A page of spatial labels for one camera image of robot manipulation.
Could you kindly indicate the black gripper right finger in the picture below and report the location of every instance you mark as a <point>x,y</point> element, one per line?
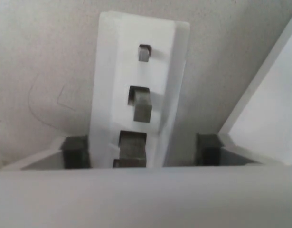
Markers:
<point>207,152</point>

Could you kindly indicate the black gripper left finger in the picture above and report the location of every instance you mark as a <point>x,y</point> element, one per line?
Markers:
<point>74,152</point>

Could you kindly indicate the large metal square peg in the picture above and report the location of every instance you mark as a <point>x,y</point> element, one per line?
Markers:
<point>132,149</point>

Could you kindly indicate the medium metal square peg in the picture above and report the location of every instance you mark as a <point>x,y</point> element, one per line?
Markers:
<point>143,110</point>

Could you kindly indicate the white square peg holder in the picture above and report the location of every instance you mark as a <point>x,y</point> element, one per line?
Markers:
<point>117,71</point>

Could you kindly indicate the small metal square peg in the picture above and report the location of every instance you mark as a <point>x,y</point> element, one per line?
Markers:
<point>143,54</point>

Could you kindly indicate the white task board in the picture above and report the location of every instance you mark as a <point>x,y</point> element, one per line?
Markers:
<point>274,107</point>

